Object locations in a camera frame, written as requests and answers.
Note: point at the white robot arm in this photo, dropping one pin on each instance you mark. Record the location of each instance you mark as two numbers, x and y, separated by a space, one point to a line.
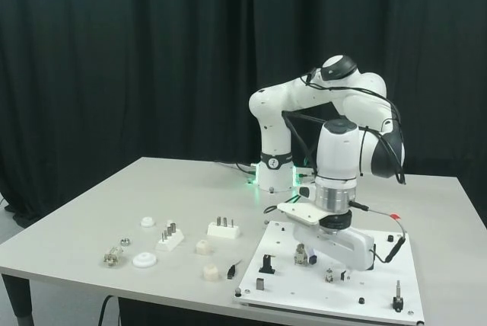
272 112

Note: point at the white large gear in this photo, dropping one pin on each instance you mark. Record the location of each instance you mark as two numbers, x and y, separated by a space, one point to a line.
145 259

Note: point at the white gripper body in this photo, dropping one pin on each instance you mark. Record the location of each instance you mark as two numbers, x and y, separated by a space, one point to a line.
357 250

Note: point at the white small gear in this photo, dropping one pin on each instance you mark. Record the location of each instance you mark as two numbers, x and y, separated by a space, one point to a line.
147 222

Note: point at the metal bolt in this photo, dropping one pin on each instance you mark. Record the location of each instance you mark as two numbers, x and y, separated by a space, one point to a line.
125 242

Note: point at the white round peg holder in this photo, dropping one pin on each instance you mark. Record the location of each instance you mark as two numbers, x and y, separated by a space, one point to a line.
172 242

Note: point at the black curtain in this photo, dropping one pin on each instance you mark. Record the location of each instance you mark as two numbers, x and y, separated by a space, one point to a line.
114 55

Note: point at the small white wrist box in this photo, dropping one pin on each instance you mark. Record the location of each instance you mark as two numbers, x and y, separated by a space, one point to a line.
307 192

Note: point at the flat white mounting plate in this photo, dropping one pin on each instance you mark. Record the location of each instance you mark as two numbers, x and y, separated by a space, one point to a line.
302 213

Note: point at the metal BNC plug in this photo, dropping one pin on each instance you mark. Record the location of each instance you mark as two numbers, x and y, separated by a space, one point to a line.
329 275

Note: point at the large metal square peg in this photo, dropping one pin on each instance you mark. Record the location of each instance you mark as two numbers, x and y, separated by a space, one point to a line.
219 221

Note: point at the white square peg holder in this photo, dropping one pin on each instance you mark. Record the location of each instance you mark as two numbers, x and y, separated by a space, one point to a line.
224 231

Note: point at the white task board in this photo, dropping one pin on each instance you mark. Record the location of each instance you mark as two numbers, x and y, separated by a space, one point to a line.
304 295

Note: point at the thick metal round peg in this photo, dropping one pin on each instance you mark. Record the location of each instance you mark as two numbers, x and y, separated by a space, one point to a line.
171 226

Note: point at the dark table leg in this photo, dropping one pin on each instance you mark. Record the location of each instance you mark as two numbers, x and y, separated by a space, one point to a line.
17 299

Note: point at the black USB plug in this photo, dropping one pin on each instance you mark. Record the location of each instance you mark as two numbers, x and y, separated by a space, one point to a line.
231 272

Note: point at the cream plug holder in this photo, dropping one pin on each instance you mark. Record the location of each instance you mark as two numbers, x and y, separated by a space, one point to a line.
211 272
203 247

